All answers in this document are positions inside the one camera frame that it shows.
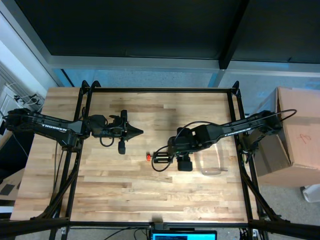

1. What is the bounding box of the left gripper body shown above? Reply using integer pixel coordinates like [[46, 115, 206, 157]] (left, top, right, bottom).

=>
[[120, 109, 130, 146]]

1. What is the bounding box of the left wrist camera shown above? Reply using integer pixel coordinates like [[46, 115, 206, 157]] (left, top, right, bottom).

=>
[[117, 139, 127, 156]]

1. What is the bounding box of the black frame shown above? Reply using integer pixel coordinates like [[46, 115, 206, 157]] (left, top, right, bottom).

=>
[[0, 79, 320, 240]]

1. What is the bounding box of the cardboard box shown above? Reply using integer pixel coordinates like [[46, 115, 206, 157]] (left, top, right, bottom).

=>
[[253, 86, 320, 189]]

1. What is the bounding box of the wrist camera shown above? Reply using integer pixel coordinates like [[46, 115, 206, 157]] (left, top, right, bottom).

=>
[[117, 139, 127, 156], [176, 159, 194, 173]]

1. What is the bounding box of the clear plastic container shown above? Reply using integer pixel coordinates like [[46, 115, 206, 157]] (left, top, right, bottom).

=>
[[196, 141, 229, 177]]

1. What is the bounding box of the blue screen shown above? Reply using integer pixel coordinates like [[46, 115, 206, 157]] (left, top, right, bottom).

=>
[[148, 230, 218, 240]]

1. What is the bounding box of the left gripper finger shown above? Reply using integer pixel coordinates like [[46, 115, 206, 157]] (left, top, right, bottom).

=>
[[127, 124, 145, 139]]

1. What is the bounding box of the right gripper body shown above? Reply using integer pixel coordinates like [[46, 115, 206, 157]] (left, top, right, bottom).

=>
[[166, 135, 196, 161]]

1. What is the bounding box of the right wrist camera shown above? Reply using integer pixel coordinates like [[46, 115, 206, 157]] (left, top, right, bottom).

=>
[[176, 159, 194, 173]]

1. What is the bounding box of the black clamp with red knob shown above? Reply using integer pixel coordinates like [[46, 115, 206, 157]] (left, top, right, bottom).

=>
[[145, 151, 174, 165]]

